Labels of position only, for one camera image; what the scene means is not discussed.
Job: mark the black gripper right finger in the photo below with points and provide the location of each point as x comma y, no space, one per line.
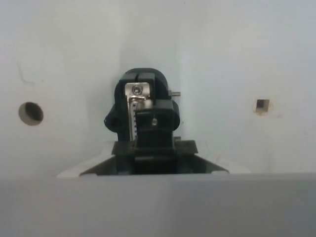
186,160

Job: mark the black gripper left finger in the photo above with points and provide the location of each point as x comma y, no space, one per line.
123,160

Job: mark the black D-SUB plug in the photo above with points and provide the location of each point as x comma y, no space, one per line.
154,138

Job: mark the white task board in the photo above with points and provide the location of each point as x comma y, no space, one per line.
222,61

